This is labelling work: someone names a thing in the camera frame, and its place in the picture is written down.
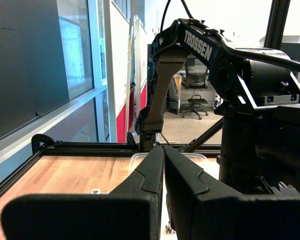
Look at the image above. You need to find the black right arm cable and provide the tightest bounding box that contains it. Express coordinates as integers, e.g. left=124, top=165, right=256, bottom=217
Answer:
left=160, top=0, right=300, bottom=76

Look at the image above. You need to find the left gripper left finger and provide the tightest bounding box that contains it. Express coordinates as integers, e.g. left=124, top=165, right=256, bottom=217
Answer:
left=1, top=144, right=165, bottom=240

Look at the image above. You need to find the clear plastic tub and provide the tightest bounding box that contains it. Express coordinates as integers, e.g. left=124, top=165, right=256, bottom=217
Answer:
left=129, top=152, right=209, bottom=176

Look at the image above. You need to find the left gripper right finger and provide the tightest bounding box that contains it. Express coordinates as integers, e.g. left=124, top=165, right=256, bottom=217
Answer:
left=164, top=145, right=300, bottom=240

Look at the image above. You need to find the black aluminium frame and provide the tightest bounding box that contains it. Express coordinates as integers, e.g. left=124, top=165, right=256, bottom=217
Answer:
left=0, top=0, right=291, bottom=206

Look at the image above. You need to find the white red partition panel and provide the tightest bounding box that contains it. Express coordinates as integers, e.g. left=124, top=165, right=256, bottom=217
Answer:
left=107, top=0, right=135, bottom=144
left=133, top=14, right=149, bottom=119

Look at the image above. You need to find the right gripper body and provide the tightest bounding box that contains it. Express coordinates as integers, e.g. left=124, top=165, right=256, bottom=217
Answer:
left=222, top=159, right=300, bottom=196

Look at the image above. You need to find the black office chair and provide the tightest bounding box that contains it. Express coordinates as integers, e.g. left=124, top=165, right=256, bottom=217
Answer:
left=180, top=58, right=210, bottom=121

